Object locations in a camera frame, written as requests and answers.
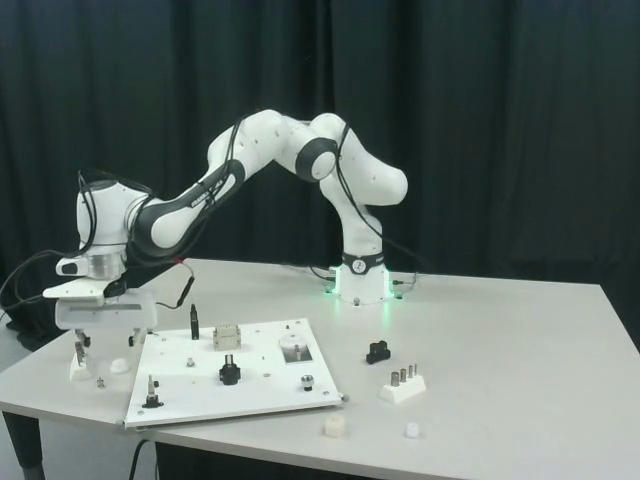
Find flat white mounting plate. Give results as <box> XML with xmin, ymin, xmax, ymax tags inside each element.
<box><xmin>42</xmin><ymin>279</ymin><xmax>112</xmax><ymax>302</ymax></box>

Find white plug holder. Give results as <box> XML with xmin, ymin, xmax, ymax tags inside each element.
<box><xmin>69</xmin><ymin>355</ymin><xmax>95</xmax><ymax>382</ymax></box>

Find black curtains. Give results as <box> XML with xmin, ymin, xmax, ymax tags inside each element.
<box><xmin>0</xmin><ymin>0</ymin><xmax>640</xmax><ymax>346</ymax></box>

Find white task board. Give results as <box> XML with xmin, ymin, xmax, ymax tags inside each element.
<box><xmin>122</xmin><ymin>318</ymin><xmax>344</xmax><ymax>430</ymax></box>

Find white large gear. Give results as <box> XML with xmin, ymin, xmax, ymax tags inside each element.
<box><xmin>278</xmin><ymin>333</ymin><xmax>309</xmax><ymax>354</ymax></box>

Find black cable under table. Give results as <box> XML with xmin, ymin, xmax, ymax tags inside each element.
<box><xmin>129</xmin><ymin>438</ymin><xmax>157</xmax><ymax>480</ymax></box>

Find black D-SUB plug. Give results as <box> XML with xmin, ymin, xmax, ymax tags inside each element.
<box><xmin>363</xmin><ymin>340</ymin><xmax>392</xmax><ymax>365</ymax></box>

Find cream plastic block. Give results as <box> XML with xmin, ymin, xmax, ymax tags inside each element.
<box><xmin>322</xmin><ymin>414</ymin><xmax>348</xmax><ymax>439</ymax></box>

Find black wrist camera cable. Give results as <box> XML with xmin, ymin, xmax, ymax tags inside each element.
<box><xmin>0</xmin><ymin>251</ymin><xmax>69</xmax><ymax>324</ymax></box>

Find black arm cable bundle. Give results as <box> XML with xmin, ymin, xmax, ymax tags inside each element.
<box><xmin>77</xmin><ymin>113</ymin><xmax>381</xmax><ymax>261</ymax></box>

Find thin black rod red tag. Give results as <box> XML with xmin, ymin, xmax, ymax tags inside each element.
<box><xmin>164</xmin><ymin>256</ymin><xmax>198</xmax><ymax>309</ymax></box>

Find white peg holder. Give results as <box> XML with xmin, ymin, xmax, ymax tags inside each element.
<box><xmin>378</xmin><ymin>377</ymin><xmax>429</xmax><ymax>403</ymax></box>

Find dark table leg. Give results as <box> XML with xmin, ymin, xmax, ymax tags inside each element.
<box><xmin>1</xmin><ymin>411</ymin><xmax>42</xmax><ymax>480</ymax></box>

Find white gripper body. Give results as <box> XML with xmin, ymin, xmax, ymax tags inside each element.
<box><xmin>53</xmin><ymin>294</ymin><xmax>157</xmax><ymax>332</ymax></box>

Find black cable behind arm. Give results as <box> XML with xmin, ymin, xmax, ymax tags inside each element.
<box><xmin>379</xmin><ymin>233</ymin><xmax>437</xmax><ymax>275</ymax></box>

